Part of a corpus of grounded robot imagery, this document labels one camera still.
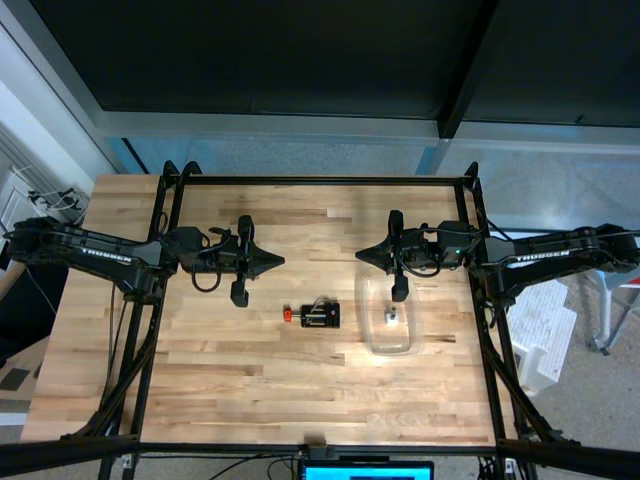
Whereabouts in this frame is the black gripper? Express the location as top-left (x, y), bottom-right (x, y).
top-left (355, 210), bottom-right (424, 304)
top-left (219, 214), bottom-right (285, 308)

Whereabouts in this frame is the black clamp with red knob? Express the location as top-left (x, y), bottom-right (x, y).
top-left (283, 299), bottom-right (342, 330)

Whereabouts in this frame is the clear plastic tub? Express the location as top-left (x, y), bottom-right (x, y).
top-left (355, 274), bottom-right (426, 357)

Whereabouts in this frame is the white plastic step stool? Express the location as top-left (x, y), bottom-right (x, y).
top-left (507, 282), bottom-right (580, 399)

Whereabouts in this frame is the laptop screen with blue edge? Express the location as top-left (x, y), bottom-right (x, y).
top-left (299, 460), bottom-right (435, 480)

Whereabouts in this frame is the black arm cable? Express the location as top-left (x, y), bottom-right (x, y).
top-left (397, 222), bottom-right (481, 277)
top-left (191, 227), bottom-right (236, 294)

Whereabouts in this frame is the small black camera mount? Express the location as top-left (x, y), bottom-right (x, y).
top-left (305, 437), bottom-right (334, 461)

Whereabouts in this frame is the black aluminium frame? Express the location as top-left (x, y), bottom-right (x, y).
top-left (0, 159), bottom-right (601, 480)

